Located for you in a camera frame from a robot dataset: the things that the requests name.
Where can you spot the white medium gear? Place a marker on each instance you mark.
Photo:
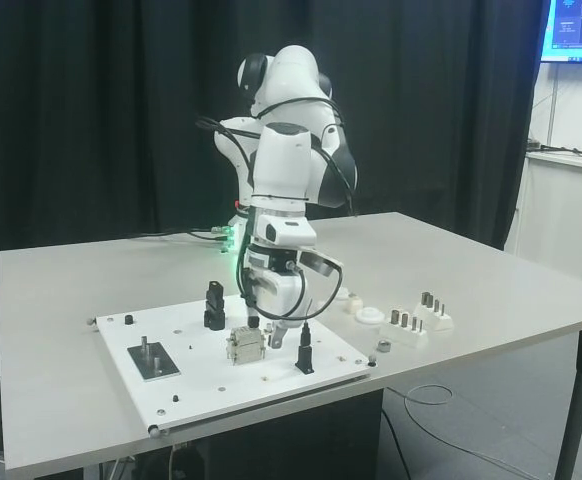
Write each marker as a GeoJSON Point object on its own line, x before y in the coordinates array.
{"type": "Point", "coordinates": [342, 296]}

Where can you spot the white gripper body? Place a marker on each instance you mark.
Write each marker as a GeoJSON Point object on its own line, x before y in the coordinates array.
{"type": "Point", "coordinates": [291, 297]}

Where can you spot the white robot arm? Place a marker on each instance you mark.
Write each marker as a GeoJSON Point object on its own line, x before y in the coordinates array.
{"type": "Point", "coordinates": [281, 165]}

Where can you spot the black box under table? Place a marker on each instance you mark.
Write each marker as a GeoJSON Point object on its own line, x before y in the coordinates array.
{"type": "Point", "coordinates": [271, 440]}

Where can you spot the small white cube holder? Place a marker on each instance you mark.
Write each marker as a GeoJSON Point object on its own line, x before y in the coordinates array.
{"type": "Point", "coordinates": [354, 303]}

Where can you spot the white square peg holder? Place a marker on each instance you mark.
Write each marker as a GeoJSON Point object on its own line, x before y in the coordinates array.
{"type": "Point", "coordinates": [441, 322]}

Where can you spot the blue screen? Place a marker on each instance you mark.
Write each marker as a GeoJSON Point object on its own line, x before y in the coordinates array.
{"type": "Point", "coordinates": [576, 30]}

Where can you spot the metal hex nut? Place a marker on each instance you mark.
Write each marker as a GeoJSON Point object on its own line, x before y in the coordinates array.
{"type": "Point", "coordinates": [382, 345]}

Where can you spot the black curtain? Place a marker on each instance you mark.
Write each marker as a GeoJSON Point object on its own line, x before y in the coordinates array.
{"type": "Point", "coordinates": [71, 125]}

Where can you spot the thick metal square peg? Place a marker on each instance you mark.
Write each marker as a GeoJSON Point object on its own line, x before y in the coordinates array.
{"type": "Point", "coordinates": [427, 300]}

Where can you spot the white round peg holder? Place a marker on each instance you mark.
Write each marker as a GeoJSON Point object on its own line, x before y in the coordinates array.
{"type": "Point", "coordinates": [406, 339]}

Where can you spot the white task board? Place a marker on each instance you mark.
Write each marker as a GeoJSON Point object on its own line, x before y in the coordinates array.
{"type": "Point", "coordinates": [206, 380]}

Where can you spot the white large gear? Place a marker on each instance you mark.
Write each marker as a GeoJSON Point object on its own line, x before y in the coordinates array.
{"type": "Point", "coordinates": [369, 317]}

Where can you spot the medium metal round peg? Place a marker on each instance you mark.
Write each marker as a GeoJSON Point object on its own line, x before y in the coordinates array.
{"type": "Point", "coordinates": [405, 321]}

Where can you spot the black table leg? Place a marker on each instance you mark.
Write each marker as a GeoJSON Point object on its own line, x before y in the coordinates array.
{"type": "Point", "coordinates": [576, 400]}

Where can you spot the black D-SUB plug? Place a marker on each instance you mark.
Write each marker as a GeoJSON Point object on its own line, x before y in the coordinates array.
{"type": "Point", "coordinates": [214, 315]}

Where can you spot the thick metal round peg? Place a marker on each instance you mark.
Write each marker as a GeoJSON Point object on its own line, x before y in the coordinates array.
{"type": "Point", "coordinates": [395, 318]}

